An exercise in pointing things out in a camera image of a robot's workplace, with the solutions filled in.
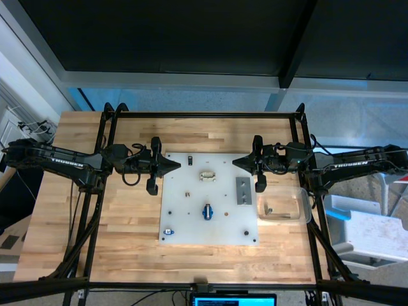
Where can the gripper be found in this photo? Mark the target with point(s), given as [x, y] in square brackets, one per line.
[259, 162]
[154, 162]

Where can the steel cylinder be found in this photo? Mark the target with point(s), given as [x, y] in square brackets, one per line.
[269, 210]

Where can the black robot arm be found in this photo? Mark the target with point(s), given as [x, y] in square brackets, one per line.
[63, 162]
[347, 165]

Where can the white taskboard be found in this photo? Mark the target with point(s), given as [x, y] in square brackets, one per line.
[191, 229]

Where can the grey peg block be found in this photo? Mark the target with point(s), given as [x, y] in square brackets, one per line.
[238, 197]

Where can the silver multi-pin connector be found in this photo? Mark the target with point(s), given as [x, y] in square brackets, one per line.
[208, 177]

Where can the clear plastic tub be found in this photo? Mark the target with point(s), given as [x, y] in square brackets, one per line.
[287, 204]

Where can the black plug with silver top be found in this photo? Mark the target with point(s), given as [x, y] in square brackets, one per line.
[208, 211]

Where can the laptop screen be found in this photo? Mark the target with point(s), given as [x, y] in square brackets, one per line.
[232, 301]

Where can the white tubular stand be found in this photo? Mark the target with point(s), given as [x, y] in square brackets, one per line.
[383, 197]

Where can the white metal cart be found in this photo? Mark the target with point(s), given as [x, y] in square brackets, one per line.
[376, 229]

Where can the blue round mount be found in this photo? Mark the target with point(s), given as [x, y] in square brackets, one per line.
[202, 212]

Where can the black aluminium frame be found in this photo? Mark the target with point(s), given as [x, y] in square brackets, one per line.
[204, 114]

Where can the blue square mount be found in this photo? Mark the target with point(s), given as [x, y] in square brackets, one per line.
[173, 232]

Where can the small black camera bracket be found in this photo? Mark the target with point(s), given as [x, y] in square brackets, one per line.
[201, 283]

